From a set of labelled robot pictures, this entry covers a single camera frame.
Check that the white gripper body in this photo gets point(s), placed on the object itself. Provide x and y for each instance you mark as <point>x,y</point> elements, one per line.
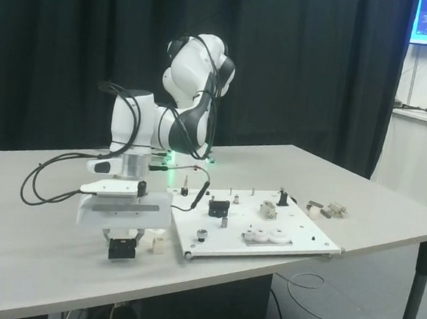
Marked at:
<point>150,213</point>

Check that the black D-SUB plug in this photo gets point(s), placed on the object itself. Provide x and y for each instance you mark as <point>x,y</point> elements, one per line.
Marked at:
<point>121,250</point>

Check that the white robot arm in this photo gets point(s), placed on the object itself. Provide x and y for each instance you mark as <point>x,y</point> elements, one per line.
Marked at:
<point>133,116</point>

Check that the small square white holder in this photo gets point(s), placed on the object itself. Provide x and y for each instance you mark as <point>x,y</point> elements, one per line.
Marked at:
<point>158,245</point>

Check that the black round knob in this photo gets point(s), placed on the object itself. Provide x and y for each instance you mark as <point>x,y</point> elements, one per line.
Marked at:
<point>184,192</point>

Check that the thin metal bolt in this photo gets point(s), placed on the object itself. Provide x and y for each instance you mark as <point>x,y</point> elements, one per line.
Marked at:
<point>186,182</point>

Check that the metal BNC plug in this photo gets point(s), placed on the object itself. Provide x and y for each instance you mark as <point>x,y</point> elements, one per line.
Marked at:
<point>202,234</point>

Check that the metal round peg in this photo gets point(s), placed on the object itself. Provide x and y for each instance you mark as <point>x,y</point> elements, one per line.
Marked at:
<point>224,222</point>

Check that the small metal peg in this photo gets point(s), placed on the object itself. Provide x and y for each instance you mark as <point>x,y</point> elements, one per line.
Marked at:
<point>236,198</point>

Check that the white small gear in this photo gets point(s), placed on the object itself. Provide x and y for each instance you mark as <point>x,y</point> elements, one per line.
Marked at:
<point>250,229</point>

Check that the white medium gear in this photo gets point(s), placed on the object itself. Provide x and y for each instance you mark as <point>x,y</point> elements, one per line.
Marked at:
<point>257,237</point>

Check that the grey waterproof plug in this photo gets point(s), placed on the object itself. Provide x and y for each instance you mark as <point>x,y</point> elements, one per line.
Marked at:
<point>267,210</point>

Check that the white large gear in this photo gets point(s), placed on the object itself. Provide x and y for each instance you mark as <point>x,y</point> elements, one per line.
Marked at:
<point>280,237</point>

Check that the black upright plug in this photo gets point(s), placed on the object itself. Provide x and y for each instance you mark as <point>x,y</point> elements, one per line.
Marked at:
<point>282,199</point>

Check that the white task board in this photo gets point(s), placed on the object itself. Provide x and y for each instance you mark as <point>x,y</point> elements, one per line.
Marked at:
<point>296,232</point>

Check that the small white plug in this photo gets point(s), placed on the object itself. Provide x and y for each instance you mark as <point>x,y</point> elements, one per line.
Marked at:
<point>313,211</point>

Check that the small dark grey part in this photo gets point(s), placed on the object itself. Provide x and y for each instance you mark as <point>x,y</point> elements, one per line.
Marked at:
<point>326,213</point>

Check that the black curtains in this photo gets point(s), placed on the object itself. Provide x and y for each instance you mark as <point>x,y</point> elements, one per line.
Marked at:
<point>58,62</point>

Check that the beige connector part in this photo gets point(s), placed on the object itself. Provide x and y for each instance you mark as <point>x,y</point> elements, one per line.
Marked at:
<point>337,209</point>

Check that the white cabinet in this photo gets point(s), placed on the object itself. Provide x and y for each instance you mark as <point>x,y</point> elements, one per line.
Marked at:
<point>413,156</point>

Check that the black table leg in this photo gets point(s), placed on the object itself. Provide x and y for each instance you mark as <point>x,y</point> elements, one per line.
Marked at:
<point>415,293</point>

